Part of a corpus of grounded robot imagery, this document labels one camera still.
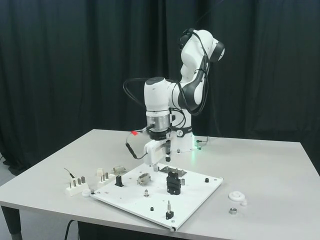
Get black table leg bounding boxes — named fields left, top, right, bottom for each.
left=0, top=205, right=21, bottom=240

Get black plug with metal pin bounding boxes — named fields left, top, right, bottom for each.
left=165, top=199, right=175, bottom=220

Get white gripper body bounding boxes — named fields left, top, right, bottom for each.
left=143, top=139, right=168, bottom=167

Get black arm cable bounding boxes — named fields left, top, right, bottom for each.
left=183, top=28, right=212, bottom=116

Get black floor cable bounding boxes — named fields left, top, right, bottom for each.
left=65, top=212, right=79, bottom=240

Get base cable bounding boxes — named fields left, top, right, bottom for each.
left=194, top=136, right=211, bottom=146

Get white large gear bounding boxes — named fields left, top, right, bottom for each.
left=229, top=190, right=247, bottom=203

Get low white peg holder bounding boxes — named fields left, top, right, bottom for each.
left=96, top=176, right=117, bottom=186

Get thin black plug with cable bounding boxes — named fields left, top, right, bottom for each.
left=63, top=167, right=76, bottom=180

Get black curtains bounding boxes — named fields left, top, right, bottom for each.
left=0, top=0, right=320, bottom=167

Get long white peg holder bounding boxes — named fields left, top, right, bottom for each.
left=64, top=183, right=90, bottom=198

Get black D-SUB plug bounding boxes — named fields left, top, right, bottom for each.
left=165, top=170, right=182, bottom=196

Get black cabinet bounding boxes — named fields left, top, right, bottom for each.
left=77, top=220, right=173, bottom=240

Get thin black rod on wire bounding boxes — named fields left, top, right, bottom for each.
left=124, top=129, right=151, bottom=160

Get white task board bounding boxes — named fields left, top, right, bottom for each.
left=90, top=163, right=224, bottom=232

